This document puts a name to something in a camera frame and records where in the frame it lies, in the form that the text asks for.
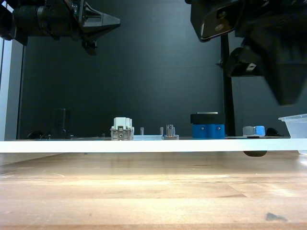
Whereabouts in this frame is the silver M12 hex bolt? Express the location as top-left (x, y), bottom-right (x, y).
top-left (242, 125), bottom-right (266, 138)

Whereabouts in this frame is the clear plastic tub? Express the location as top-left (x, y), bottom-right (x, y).
top-left (278, 114), bottom-right (307, 155)

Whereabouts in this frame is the black table clamp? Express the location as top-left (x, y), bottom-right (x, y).
top-left (26, 130), bottom-right (44, 139)
top-left (266, 127), bottom-right (279, 138)

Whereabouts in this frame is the black silver D-sub connector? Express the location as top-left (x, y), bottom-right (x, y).
top-left (190, 111), bottom-right (226, 125)

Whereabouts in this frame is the grey connector housing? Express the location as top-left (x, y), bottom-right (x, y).
top-left (109, 116), bottom-right (134, 141)

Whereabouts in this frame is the white board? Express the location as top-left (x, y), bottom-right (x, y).
top-left (0, 136), bottom-right (307, 153)

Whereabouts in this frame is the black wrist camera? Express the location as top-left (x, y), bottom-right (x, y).
top-left (190, 0), bottom-right (237, 43)

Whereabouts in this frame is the black wall column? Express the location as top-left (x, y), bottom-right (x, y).
top-left (215, 35), bottom-right (237, 137)

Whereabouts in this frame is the blue connector mount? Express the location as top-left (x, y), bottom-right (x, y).
top-left (191, 123), bottom-right (226, 139)

